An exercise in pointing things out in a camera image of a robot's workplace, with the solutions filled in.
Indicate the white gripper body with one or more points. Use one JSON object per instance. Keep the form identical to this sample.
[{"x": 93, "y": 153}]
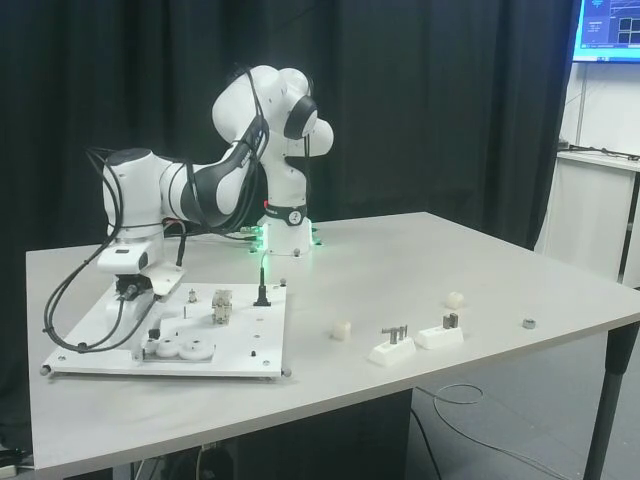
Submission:
[{"x": 145, "y": 315}]

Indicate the white small gear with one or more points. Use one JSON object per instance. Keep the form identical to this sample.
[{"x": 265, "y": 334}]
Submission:
[{"x": 150, "y": 344}]

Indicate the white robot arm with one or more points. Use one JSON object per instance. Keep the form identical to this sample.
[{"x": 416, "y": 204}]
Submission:
[{"x": 280, "y": 165}]

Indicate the white medium gear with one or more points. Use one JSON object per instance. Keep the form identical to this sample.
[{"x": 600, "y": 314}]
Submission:
[{"x": 167, "y": 348}]

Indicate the white large gear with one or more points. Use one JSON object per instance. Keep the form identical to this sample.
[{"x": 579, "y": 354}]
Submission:
[{"x": 196, "y": 350}]

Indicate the flat white mounting plate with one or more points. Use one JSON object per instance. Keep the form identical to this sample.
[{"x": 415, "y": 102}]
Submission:
[{"x": 169, "y": 281}]

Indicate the metal BNC plug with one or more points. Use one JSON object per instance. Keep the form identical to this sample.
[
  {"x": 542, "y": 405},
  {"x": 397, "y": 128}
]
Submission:
[{"x": 191, "y": 296}]

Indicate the small white box dark window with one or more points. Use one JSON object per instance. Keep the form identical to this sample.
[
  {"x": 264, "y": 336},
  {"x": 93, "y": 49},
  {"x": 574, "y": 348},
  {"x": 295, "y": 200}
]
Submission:
[{"x": 122, "y": 259}]

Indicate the white task board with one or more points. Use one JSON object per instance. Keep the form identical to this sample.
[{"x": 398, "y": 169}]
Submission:
[{"x": 240, "y": 345}]

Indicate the grey metal peg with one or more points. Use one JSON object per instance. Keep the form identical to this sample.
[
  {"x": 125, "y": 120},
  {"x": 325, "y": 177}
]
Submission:
[{"x": 389, "y": 330}]

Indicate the white round peg holder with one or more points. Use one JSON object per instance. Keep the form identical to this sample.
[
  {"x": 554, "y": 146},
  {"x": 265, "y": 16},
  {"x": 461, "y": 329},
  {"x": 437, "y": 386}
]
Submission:
[{"x": 391, "y": 352}]

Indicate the thick metal round peg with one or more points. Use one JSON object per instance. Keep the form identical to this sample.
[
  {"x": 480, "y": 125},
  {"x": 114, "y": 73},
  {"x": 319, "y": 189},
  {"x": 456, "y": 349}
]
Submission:
[{"x": 395, "y": 338}]

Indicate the white square peg holder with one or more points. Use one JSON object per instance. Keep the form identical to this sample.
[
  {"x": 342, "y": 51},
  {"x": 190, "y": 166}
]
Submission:
[{"x": 440, "y": 339}]

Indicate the black curtain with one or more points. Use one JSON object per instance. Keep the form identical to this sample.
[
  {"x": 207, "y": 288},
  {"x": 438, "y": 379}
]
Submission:
[{"x": 425, "y": 125}]

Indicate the metal hex nut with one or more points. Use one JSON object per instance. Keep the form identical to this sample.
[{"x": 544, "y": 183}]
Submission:
[{"x": 528, "y": 323}]

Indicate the white cabinet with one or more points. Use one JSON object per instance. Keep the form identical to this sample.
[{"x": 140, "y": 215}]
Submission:
[{"x": 585, "y": 215}]

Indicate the black table leg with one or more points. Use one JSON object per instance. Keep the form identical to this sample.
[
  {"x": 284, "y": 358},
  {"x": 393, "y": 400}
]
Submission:
[{"x": 607, "y": 400}]

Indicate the blue screen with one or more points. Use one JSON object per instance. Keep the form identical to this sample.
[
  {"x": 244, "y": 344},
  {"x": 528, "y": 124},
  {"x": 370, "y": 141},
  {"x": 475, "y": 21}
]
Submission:
[{"x": 607, "y": 30}]

